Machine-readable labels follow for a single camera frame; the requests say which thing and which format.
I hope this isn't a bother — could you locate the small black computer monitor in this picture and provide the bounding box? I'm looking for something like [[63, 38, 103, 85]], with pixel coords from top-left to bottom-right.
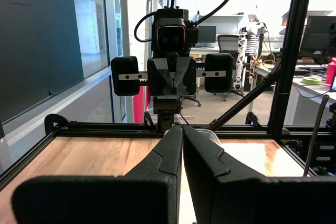
[[198, 26, 217, 48]]

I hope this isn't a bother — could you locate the black loose cable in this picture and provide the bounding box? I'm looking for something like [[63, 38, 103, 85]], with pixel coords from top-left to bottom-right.
[[303, 94, 330, 178]]

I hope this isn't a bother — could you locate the black mesh office chair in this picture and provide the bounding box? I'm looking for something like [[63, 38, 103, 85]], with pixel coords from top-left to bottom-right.
[[214, 34, 245, 102]]

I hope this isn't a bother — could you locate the white lattice structure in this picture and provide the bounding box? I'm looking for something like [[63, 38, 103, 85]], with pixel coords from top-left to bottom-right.
[[234, 26, 261, 91]]

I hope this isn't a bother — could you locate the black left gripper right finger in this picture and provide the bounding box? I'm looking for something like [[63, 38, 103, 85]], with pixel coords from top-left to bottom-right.
[[183, 125, 336, 224]]

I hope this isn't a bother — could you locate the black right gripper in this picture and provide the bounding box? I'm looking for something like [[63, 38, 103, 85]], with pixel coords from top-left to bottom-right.
[[111, 50, 234, 97]]

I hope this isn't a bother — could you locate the red panel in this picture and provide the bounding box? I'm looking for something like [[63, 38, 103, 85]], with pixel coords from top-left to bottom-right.
[[133, 84, 152, 124]]

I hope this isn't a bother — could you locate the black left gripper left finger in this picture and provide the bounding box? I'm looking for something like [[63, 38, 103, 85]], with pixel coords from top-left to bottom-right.
[[12, 125, 183, 224]]

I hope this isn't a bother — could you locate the black metal frame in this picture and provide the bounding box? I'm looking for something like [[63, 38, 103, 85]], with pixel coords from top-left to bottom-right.
[[0, 0, 336, 190]]

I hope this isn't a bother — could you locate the green tape roll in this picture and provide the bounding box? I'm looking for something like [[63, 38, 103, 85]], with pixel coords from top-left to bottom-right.
[[302, 76, 322, 86]]

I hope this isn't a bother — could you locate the red container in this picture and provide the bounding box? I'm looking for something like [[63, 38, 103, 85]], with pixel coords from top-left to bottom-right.
[[326, 57, 336, 85]]

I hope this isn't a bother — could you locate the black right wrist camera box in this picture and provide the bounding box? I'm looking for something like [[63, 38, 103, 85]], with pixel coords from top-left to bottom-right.
[[154, 17, 187, 52]]

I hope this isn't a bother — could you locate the white office desk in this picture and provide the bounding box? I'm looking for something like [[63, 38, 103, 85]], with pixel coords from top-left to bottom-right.
[[283, 73, 336, 126]]

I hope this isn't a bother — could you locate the clear plastic tub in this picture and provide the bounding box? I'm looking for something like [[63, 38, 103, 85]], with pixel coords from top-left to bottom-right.
[[195, 129, 224, 148]]

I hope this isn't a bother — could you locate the large black computer monitor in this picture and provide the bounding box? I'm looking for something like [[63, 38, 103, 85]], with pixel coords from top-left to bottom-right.
[[298, 15, 336, 57]]

